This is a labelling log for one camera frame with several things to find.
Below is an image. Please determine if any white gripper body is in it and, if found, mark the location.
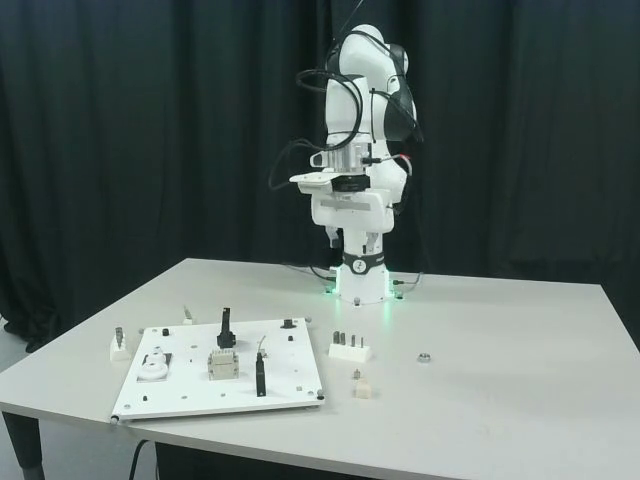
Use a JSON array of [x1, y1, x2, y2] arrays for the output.
[[309, 191, 397, 235]]

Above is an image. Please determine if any black flange band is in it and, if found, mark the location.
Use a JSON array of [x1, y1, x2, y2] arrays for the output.
[[332, 174, 372, 194]]

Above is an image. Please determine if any flat white mounting plate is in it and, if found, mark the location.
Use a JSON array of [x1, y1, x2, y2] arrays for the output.
[[289, 171, 338, 194]]

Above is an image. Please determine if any white square peg holder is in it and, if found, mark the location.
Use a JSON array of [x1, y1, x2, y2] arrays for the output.
[[327, 340, 374, 363]]

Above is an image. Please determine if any black D-SUB plug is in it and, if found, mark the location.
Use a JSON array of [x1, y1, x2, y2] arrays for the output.
[[215, 306, 238, 349]]

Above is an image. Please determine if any black USB plug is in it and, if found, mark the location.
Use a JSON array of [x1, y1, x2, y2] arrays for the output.
[[252, 337, 271, 398]]

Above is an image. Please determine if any grey waterproof plug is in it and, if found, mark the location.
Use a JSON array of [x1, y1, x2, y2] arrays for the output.
[[206, 349, 241, 383]]

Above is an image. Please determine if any white task board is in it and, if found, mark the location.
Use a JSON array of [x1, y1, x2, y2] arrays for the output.
[[109, 315, 326, 425]]

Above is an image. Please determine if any black curtain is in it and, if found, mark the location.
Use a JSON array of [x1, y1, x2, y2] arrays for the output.
[[0, 0, 640, 354]]

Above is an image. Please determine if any white large gear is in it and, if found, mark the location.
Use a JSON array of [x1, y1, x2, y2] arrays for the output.
[[139, 363, 169, 384]]

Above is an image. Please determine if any white round peg holder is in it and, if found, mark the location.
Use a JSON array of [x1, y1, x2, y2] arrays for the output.
[[108, 335, 133, 362]]

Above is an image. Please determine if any black table leg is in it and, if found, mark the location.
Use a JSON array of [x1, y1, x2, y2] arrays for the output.
[[1, 411, 42, 480]]

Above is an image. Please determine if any black base cable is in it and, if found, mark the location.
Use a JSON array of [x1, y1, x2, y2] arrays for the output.
[[287, 261, 342, 282], [392, 271, 427, 292]]

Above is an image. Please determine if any silver flange ring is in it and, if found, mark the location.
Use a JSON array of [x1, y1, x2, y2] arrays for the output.
[[324, 144, 372, 177]]

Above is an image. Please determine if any thin black rod on wire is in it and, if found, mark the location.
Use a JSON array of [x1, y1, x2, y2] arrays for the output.
[[364, 151, 414, 174]]

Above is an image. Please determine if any black camera cable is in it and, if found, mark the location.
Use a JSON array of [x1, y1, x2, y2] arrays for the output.
[[268, 139, 327, 195]]

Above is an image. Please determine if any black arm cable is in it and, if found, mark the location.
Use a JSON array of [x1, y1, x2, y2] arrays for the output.
[[294, 37, 427, 151]]

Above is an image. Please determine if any black floor cable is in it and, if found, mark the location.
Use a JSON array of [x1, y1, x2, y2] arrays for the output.
[[129, 438, 152, 480]]

